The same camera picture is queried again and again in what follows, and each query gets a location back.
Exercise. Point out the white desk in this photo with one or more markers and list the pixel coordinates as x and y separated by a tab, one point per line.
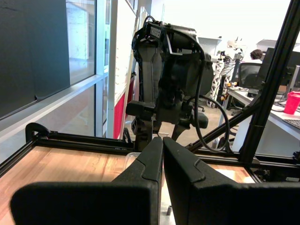
276	131

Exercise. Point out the black metal frame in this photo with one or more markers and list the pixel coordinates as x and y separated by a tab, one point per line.
279	70

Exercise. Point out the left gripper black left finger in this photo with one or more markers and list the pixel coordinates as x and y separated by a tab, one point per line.
93	201

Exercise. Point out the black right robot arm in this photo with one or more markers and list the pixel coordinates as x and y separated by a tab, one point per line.
178	58

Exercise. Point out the black office chair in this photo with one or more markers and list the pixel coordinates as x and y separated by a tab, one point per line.
249	75

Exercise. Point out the red plastic container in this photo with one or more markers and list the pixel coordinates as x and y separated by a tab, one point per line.
292	103

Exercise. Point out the white robot figure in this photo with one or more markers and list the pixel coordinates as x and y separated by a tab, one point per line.
228	65

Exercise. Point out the white divider panel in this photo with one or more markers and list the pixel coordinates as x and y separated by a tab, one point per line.
122	58

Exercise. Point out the white task board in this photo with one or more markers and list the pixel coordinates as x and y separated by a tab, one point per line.
162	218

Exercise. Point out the person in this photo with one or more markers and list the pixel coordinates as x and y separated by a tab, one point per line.
256	55

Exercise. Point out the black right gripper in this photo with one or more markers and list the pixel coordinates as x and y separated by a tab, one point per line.
168	114

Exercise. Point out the black monitor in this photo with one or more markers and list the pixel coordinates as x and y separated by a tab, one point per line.
293	68

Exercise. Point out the black keyboard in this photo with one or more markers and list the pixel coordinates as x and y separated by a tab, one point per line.
293	123

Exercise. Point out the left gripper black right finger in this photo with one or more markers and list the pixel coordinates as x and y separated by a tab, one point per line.
234	204

